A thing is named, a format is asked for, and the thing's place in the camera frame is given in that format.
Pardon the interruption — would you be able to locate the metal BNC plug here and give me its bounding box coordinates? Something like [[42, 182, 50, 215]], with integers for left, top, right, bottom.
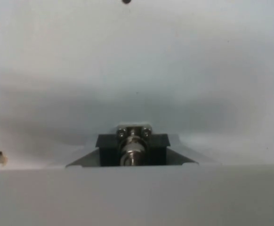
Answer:
[[119, 137, 150, 167]]

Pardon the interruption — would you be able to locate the white task board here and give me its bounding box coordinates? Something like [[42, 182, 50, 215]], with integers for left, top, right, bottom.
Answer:
[[0, 0, 274, 170]]

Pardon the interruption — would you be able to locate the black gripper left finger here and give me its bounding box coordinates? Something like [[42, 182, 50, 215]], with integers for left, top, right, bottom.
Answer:
[[65, 133, 121, 168]]

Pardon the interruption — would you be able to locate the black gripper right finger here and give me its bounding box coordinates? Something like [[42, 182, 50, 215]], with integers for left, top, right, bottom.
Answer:
[[148, 133, 200, 167]]

